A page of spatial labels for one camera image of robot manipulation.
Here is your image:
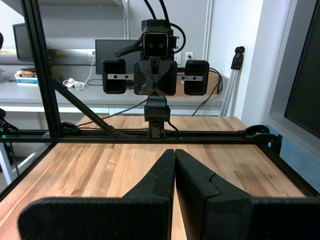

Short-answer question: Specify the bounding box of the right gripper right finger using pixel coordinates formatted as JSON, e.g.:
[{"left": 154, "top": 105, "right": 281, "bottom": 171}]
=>
[{"left": 175, "top": 149, "right": 320, "bottom": 240}]

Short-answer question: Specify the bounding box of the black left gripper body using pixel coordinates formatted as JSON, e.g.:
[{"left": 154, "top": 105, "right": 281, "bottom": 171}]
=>
[{"left": 101, "top": 56, "right": 210, "bottom": 96}]

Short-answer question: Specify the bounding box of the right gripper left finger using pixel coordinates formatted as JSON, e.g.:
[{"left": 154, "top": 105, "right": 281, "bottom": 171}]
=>
[{"left": 17, "top": 149, "right": 175, "bottom": 240}]

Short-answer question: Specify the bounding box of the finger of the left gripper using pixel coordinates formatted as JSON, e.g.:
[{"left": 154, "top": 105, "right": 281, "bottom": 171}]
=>
[
  {"left": 155, "top": 59, "right": 178, "bottom": 97},
  {"left": 133, "top": 59, "right": 157, "bottom": 96}
]

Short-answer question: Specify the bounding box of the black computer monitor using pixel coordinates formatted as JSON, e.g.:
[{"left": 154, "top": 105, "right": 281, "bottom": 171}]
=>
[
  {"left": 12, "top": 23, "right": 36, "bottom": 63},
  {"left": 94, "top": 39, "right": 142, "bottom": 75}
]

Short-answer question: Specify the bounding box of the tripod with silver legs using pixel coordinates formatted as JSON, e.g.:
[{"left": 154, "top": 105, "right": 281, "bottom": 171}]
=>
[{"left": 219, "top": 45, "right": 246, "bottom": 118}]

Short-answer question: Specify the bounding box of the stack of books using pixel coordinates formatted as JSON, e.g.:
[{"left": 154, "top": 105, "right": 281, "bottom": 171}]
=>
[{"left": 14, "top": 70, "right": 40, "bottom": 88}]

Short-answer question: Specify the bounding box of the grey desk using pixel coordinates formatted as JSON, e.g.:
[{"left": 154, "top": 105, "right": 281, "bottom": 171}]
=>
[{"left": 0, "top": 81, "right": 231, "bottom": 113}]

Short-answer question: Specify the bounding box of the black braided cable sleeve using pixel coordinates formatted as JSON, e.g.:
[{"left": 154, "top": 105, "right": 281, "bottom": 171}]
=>
[{"left": 114, "top": 39, "right": 145, "bottom": 57}]

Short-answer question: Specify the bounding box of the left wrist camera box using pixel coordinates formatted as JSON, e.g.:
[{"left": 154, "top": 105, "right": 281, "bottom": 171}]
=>
[{"left": 141, "top": 19, "right": 174, "bottom": 60}]

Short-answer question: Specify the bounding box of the white coiled cable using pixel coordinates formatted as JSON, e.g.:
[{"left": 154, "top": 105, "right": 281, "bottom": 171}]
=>
[{"left": 62, "top": 59, "right": 96, "bottom": 91}]

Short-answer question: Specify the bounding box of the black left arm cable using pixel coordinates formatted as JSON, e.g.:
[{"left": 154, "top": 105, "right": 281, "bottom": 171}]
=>
[
  {"left": 159, "top": 0, "right": 187, "bottom": 52},
  {"left": 143, "top": 0, "right": 158, "bottom": 21}
]

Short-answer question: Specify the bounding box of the black curved frame bracket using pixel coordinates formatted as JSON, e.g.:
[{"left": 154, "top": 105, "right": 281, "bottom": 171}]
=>
[
  {"left": 249, "top": 133, "right": 280, "bottom": 151},
  {"left": 243, "top": 124, "right": 271, "bottom": 137},
  {"left": 60, "top": 121, "right": 80, "bottom": 133}
]

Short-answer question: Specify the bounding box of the black aluminium frame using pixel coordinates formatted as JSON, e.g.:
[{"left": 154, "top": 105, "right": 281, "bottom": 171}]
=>
[{"left": 0, "top": 0, "right": 320, "bottom": 202}]

